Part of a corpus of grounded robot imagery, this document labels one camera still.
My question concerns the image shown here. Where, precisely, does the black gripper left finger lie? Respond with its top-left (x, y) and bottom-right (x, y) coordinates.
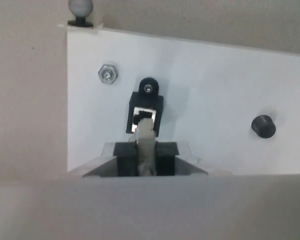
top-left (81, 141), bottom-right (139, 178)

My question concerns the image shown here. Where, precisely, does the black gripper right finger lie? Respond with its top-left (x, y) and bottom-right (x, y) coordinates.
top-left (155, 141), bottom-right (209, 177)

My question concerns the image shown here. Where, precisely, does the translucent Ethernet plug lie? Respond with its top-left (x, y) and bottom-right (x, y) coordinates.
top-left (134, 118), bottom-right (158, 177)

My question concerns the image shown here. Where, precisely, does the grey ball-head board stud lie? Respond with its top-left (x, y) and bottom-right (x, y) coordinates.
top-left (67, 0), bottom-right (95, 27)

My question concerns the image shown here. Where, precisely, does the white task board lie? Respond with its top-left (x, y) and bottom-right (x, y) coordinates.
top-left (56, 23), bottom-right (300, 177)

